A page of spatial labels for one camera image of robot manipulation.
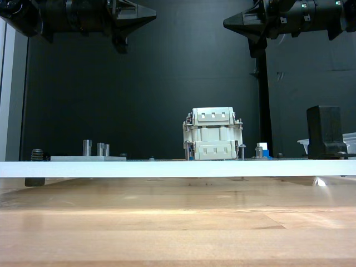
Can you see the grey metal plate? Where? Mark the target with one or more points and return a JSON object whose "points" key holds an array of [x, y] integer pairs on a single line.
{"points": [[83, 158]]}

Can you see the beige HAN10E connector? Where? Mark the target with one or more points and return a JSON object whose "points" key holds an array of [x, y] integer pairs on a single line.
{"points": [[212, 120]]}

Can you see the black socket housing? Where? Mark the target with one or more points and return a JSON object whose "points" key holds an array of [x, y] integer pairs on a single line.
{"points": [[324, 130]]}

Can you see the small steel peg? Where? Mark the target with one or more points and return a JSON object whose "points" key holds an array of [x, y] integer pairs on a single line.
{"points": [[107, 150], [100, 150], [87, 148]]}

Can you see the beige hub connector base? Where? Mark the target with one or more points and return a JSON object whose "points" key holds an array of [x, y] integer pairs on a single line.
{"points": [[214, 136]]}

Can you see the small blue white connector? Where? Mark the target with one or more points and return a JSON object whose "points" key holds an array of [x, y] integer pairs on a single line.
{"points": [[262, 146]]}

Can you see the black threaded screw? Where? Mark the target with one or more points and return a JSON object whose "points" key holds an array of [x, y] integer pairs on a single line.
{"points": [[37, 155]]}

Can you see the small black screw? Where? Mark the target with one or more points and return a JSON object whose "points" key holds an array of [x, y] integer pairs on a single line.
{"points": [[123, 155], [279, 155]]}

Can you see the clear plastic tub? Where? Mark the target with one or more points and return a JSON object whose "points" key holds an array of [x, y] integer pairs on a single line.
{"points": [[350, 139]]}

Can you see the white mounting board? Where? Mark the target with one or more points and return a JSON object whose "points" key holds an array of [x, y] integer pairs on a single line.
{"points": [[178, 169]]}

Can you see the black metal frame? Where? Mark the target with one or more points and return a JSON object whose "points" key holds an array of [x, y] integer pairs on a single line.
{"points": [[264, 111]]}

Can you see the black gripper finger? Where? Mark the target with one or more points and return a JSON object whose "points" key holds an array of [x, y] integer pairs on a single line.
{"points": [[121, 41], [139, 15], [246, 25], [255, 47]]}

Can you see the black board foot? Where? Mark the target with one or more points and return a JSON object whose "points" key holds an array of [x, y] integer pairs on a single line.
{"points": [[35, 182]]}

